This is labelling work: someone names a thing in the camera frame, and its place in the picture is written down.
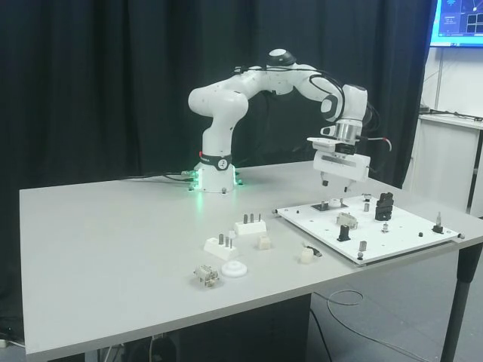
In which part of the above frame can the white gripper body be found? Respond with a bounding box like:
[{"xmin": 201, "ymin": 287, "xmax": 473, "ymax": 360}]
[{"xmin": 312, "ymin": 150, "xmax": 371, "ymax": 183}]

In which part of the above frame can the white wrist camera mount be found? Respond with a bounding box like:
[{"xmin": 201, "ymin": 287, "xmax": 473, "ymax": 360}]
[{"xmin": 306, "ymin": 125, "xmax": 341, "ymax": 153}]

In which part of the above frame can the black curtain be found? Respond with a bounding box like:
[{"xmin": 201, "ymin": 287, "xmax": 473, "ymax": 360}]
[{"xmin": 0, "ymin": 0, "xmax": 441, "ymax": 342}]

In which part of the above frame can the white long peg holder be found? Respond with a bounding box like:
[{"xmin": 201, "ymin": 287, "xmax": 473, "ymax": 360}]
[{"xmin": 233, "ymin": 219, "xmax": 269, "ymax": 238}]

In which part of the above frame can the black base cable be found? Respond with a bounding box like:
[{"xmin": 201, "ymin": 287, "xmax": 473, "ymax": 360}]
[{"xmin": 124, "ymin": 170, "xmax": 198, "ymax": 185}]

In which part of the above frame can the white large gear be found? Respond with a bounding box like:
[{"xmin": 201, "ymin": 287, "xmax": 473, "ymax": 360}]
[{"xmin": 221, "ymin": 259, "xmax": 248, "ymax": 280}]

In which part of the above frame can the white short peg holder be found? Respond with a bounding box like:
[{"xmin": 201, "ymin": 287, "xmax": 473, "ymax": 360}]
[{"xmin": 203, "ymin": 237, "xmax": 240, "ymax": 262}]

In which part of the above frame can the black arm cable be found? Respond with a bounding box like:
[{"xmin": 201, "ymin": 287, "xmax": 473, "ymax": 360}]
[{"xmin": 234, "ymin": 64, "xmax": 378, "ymax": 127}]

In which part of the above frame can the blue screen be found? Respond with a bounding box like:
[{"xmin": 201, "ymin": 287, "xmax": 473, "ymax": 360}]
[{"xmin": 429, "ymin": 0, "xmax": 483, "ymax": 49}]

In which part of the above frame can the black D-SUB plug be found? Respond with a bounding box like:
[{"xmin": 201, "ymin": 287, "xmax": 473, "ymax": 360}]
[{"xmin": 374, "ymin": 192, "xmax": 395, "ymax": 222}]

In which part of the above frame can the grey floor cable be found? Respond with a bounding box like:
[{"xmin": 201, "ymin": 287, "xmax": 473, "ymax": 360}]
[{"xmin": 325, "ymin": 289, "xmax": 460, "ymax": 360}]

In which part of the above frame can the white task board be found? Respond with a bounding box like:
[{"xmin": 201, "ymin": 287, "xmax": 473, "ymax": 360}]
[{"xmin": 272, "ymin": 193, "xmax": 466, "ymax": 268}]

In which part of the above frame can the black table leg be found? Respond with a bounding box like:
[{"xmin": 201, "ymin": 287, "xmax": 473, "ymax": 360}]
[{"xmin": 440, "ymin": 241, "xmax": 475, "ymax": 362}]

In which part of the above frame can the grey waterproof plug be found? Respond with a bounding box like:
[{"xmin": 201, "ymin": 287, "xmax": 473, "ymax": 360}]
[{"xmin": 192, "ymin": 265, "xmax": 213, "ymax": 287}]

